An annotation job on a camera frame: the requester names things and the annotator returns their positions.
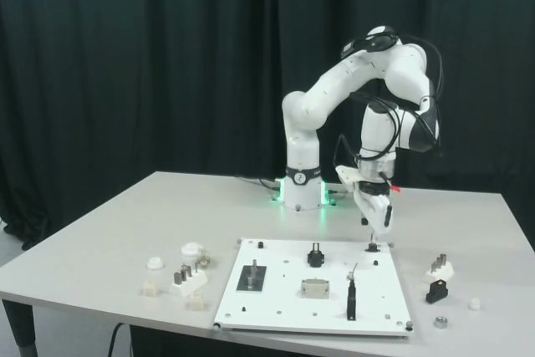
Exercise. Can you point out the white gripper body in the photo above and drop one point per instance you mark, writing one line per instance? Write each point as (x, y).
(374, 206)

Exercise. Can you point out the metal waterproof plug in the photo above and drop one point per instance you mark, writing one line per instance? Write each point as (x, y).
(203, 259)

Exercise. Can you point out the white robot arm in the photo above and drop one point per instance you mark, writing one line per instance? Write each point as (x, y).
(330, 81)

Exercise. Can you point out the thin black rod red tag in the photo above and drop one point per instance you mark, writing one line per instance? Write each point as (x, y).
(388, 210)

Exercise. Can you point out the black square plug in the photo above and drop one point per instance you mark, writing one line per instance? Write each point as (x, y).
(316, 256)

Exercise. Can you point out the white holder with square pegs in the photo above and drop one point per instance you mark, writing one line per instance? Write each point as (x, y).
(438, 271)

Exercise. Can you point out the white task board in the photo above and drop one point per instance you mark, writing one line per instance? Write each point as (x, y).
(313, 290)

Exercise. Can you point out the black D-SUB plug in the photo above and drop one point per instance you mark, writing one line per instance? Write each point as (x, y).
(437, 292)

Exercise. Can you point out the metal bolt nut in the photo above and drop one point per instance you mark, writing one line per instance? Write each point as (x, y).
(440, 322)

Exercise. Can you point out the white small gear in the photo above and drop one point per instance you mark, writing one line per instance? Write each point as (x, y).
(473, 303)

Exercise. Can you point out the white large gear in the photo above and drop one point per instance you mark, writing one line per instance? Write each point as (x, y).
(190, 250)

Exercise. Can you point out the white holder with round pegs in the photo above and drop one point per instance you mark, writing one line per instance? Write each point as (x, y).
(190, 284)

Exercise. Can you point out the small white holder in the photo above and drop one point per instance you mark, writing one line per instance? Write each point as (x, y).
(195, 302)
(151, 288)

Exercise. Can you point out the white medium gear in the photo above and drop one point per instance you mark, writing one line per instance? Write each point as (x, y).
(155, 263)

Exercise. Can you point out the black curtain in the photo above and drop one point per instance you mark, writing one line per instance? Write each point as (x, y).
(125, 60)

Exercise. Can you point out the dark grey table leg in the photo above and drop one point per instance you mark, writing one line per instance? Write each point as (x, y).
(18, 327)

